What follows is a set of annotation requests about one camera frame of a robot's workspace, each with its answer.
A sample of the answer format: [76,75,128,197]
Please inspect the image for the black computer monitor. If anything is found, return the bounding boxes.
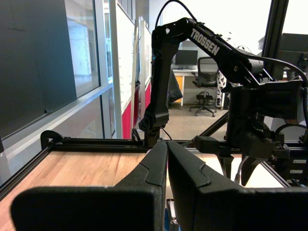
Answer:
[174,50,199,70]
[277,33,308,73]

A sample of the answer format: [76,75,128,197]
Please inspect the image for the yellow drawer cabinet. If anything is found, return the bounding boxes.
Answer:
[175,75,184,104]

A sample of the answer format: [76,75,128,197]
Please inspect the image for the blue connector mount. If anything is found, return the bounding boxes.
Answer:
[164,206,180,231]

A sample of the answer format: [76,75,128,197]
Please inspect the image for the silver d-sub connector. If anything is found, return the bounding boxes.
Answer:
[168,199,179,226]

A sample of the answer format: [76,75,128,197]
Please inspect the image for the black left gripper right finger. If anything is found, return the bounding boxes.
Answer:
[167,141,308,231]

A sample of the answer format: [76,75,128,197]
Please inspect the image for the white desk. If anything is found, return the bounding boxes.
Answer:
[171,68,201,107]

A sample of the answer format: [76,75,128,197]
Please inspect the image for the black cloth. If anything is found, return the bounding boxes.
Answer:
[167,69,184,104]

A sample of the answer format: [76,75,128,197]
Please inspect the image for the white red partition panel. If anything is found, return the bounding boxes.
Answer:
[109,0,140,140]
[138,16,153,119]

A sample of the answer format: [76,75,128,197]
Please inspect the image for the black office chair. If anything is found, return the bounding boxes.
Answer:
[188,56,223,118]

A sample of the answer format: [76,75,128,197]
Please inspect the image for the grey rj45 connector cable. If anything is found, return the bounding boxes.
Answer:
[234,155,249,183]

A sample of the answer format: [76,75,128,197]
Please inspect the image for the white lattice stand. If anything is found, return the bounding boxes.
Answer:
[216,71,228,108]

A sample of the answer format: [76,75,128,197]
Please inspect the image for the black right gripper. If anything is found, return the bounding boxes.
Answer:
[193,80,304,187]

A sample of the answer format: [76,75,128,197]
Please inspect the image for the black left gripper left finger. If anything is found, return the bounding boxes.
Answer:
[10,140,167,231]

